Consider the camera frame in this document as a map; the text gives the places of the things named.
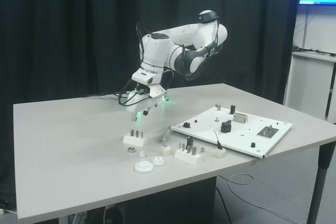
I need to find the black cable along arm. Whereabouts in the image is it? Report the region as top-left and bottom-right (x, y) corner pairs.
(135, 15), (223, 83)

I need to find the white task board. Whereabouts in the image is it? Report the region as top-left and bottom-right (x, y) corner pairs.
(169, 104), (293, 159)

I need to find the thin grey cable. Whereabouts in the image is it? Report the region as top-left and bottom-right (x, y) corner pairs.
(217, 173), (310, 224)

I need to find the black cabinet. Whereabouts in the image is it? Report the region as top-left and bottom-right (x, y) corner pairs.
(115, 176), (218, 224)

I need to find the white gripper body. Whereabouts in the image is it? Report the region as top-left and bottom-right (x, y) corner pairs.
(124, 90), (160, 115)

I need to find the white camera box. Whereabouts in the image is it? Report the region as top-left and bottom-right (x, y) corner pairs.
(131, 69), (161, 86)

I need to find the black curtain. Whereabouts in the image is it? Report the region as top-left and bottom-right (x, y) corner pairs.
(0, 0), (302, 106)

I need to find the white cabinet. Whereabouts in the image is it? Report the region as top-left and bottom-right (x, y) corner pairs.
(285, 50), (336, 124)

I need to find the white large gear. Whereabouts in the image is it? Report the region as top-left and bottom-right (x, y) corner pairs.
(134, 161), (154, 174)

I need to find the dark grey table leg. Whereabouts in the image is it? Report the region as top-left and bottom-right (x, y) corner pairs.
(306, 140), (334, 224)

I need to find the white square peg holder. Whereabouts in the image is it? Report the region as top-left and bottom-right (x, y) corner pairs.
(122, 134), (149, 148)

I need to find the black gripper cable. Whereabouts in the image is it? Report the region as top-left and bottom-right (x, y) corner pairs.
(115, 78), (140, 107)

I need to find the black plug with thin cable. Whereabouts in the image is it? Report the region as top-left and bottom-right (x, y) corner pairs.
(214, 129), (223, 150)

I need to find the white round peg holder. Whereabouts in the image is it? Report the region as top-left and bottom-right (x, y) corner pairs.
(174, 150), (204, 165)

